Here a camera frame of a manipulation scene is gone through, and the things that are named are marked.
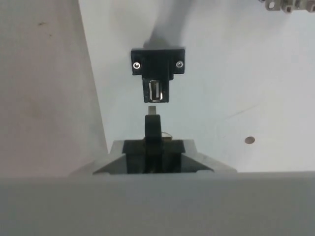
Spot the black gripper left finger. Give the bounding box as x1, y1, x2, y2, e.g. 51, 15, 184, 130
67, 139, 146, 176

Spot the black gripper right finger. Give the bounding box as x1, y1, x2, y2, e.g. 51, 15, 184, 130
161, 139, 238, 174

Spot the black USB plug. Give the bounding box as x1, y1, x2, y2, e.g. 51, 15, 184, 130
144, 105, 163, 174

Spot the white task board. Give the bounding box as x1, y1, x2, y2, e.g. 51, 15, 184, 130
78, 0, 315, 173

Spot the beige connector housing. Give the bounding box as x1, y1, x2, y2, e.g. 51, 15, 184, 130
258, 0, 315, 13

